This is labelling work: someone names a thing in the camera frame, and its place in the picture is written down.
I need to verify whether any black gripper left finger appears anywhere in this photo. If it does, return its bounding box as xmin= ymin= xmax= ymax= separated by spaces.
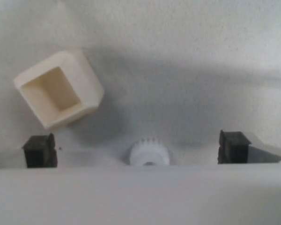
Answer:
xmin=0 ymin=133 xmax=59 ymax=169

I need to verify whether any white square-hole holder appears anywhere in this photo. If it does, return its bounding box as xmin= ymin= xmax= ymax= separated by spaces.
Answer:
xmin=13 ymin=49 xmax=105 ymax=130

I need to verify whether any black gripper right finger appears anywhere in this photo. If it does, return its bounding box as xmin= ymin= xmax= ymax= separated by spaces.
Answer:
xmin=217 ymin=130 xmax=281 ymax=165

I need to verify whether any white small gear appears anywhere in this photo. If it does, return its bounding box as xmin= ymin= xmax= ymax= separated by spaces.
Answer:
xmin=127 ymin=136 xmax=170 ymax=166

